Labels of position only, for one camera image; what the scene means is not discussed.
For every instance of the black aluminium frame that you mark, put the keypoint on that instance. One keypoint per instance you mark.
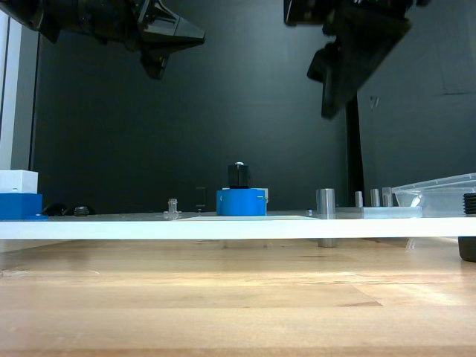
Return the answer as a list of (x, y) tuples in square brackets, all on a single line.
[(355, 156)]

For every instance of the grey aluminium plate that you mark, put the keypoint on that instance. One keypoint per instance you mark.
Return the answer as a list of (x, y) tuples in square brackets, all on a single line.
[(390, 212)]

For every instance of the short steel peg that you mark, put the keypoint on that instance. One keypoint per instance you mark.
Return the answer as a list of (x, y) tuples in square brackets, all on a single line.
[(375, 198), (359, 199), (387, 197)]

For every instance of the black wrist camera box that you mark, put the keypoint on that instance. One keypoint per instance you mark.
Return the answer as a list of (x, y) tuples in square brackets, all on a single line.
[(305, 11)]

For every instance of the black block with screw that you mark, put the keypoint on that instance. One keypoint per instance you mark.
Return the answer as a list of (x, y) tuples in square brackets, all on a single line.
[(238, 175)]

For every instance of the black rounded part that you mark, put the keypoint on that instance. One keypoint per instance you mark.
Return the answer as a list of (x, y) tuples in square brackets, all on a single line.
[(56, 210)]

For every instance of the blue round holder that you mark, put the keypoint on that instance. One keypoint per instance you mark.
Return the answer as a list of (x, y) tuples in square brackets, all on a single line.
[(240, 202)]

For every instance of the white taskboard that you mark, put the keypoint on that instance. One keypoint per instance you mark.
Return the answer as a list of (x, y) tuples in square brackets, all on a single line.
[(186, 228)]

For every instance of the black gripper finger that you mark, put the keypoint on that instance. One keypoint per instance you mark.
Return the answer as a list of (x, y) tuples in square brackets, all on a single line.
[(334, 89), (167, 22), (175, 44), (372, 44)]

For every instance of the clear plastic tub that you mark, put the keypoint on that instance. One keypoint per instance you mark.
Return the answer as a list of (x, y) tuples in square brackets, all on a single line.
[(439, 197)]

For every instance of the white cube block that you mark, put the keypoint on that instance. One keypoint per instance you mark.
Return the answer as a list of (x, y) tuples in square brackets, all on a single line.
[(18, 182)]

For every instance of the blue square holder base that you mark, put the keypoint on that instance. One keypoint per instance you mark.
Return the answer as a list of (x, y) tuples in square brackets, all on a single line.
[(18, 206)]

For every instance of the clear plastic fitting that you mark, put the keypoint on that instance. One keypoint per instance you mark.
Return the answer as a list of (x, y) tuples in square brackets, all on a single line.
[(172, 208)]

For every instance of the white connector housing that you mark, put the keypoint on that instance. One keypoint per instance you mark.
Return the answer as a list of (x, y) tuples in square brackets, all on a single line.
[(264, 193)]

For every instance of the clear upright tab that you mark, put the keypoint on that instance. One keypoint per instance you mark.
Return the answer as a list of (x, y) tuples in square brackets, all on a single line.
[(201, 197)]

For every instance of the grey aluminium window frame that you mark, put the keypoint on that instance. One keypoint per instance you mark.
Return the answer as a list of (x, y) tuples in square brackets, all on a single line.
[(20, 111)]

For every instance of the white flat sheet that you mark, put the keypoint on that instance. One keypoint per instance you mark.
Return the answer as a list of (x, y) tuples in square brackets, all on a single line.
[(241, 218)]

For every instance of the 16mm steel cylinder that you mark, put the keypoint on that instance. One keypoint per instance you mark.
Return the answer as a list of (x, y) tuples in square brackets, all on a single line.
[(326, 204)]

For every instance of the black threaded levelling foot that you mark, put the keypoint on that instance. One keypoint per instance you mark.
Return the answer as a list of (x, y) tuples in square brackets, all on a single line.
[(82, 211), (470, 204)]

